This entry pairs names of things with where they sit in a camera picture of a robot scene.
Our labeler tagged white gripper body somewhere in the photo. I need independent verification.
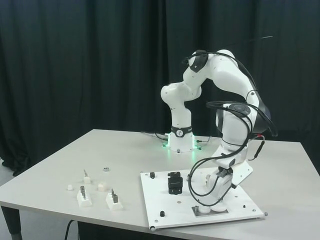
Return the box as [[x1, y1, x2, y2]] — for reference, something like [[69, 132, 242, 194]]
[[206, 161, 254, 208]]

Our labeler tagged black floor cable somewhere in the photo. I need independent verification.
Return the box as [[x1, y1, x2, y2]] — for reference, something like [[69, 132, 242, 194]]
[[65, 219, 77, 240]]

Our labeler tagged small white box dark window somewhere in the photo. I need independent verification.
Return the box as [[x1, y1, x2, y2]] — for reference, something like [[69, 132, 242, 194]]
[[219, 155, 238, 170]]

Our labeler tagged white round peg holder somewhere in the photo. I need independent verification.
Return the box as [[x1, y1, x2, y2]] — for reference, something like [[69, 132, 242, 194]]
[[76, 191, 93, 208]]

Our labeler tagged white large gear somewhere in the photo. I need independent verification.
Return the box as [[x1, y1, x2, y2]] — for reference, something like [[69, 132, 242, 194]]
[[211, 204, 227, 214]]

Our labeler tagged black curtain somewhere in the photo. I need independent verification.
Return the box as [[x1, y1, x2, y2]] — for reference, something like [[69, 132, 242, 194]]
[[0, 0, 320, 176]]

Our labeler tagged black table leg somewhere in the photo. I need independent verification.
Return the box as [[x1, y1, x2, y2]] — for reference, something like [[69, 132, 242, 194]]
[[0, 205, 21, 240]]

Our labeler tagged black D-SUB plug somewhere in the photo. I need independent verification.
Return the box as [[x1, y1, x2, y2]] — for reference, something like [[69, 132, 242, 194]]
[[167, 171, 184, 196]]

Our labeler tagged thin black cable tie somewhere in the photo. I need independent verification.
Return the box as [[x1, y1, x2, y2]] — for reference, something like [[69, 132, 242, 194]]
[[224, 35, 274, 50]]

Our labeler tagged black looped wrist cable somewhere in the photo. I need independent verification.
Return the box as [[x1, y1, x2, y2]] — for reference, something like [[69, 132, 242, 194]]
[[187, 149, 251, 204]]

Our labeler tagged white square peg holder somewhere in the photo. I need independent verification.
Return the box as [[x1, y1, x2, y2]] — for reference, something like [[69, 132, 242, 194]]
[[104, 193, 125, 212]]

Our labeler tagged white task board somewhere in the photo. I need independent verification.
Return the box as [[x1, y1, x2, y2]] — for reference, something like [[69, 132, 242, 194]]
[[139, 166, 269, 230]]

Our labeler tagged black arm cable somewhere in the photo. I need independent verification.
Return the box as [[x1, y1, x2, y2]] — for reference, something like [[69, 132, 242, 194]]
[[183, 49, 278, 161]]

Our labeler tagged black base cable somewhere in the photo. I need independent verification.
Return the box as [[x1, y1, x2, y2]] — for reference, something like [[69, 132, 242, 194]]
[[139, 131, 171, 141], [195, 136, 213, 146]]

